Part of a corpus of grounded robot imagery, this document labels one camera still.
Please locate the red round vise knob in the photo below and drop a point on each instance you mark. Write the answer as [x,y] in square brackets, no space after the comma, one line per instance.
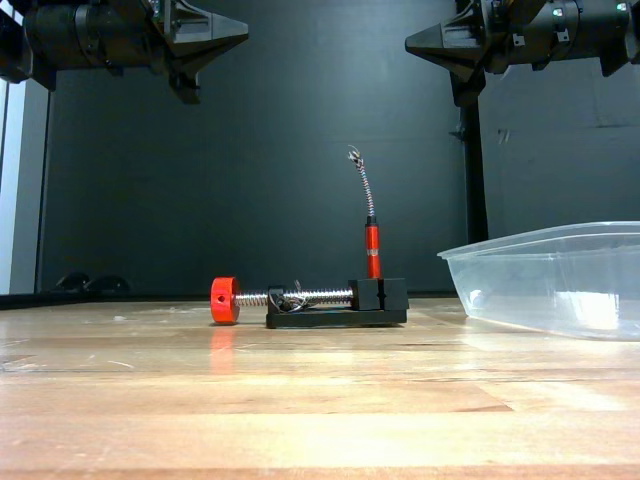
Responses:
[225,312]

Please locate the black frame post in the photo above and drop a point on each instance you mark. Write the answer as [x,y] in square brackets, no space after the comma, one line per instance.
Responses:
[475,200]

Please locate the black frame bottom rail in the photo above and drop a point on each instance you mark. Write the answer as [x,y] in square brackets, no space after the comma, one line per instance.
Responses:
[100,301]

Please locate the black rounded object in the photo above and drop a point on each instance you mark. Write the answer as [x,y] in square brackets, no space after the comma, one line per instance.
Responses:
[72,281]
[107,284]

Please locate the silver threaded vise screw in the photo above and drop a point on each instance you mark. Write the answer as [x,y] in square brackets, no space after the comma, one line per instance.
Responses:
[325,295]

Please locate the black vise clamp frame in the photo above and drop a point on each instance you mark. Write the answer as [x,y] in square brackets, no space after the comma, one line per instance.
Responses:
[385,300]

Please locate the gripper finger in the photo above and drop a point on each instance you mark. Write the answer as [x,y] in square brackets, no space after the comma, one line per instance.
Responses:
[467,62]
[192,56]
[450,36]
[225,31]

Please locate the clear plastic tub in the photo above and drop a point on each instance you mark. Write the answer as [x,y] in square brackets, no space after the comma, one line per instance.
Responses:
[500,280]

